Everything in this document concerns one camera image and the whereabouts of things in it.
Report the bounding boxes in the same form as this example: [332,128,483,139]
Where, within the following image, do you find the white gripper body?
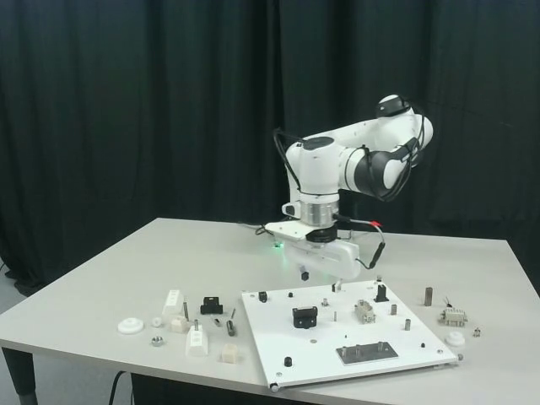
[283,240,362,281]

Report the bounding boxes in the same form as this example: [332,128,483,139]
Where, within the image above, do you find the beige square holder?
[218,343,240,365]

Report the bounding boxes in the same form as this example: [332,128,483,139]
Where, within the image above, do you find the long white peg holder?
[185,327,210,358]

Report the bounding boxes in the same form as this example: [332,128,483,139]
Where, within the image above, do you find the flat white mounting plate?
[264,220,339,246]

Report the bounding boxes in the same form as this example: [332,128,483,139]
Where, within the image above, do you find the white task board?
[240,278,460,387]

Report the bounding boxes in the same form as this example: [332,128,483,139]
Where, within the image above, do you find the black D-SUB plug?
[200,295,224,316]

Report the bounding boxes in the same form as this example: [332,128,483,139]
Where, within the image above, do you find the grey waterproof plug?
[438,300,462,327]

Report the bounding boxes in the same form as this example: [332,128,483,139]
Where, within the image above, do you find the tall white holder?
[161,289,185,316]

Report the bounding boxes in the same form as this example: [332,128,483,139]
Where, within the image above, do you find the white large gear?
[116,318,146,338]

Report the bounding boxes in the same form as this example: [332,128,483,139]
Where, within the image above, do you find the black curtains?
[0,0,540,292]

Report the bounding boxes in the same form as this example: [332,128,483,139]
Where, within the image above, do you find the dark table leg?
[0,347,35,405]

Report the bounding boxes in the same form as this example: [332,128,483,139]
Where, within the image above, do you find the silver wrist ring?
[299,201,340,224]

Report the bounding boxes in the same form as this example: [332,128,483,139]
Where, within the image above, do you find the thin black rod on wire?
[356,217,387,270]

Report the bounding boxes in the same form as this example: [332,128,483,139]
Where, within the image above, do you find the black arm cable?
[273,127,305,200]
[361,97,426,202]

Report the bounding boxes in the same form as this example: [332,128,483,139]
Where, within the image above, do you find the black floor cable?
[110,370,128,405]

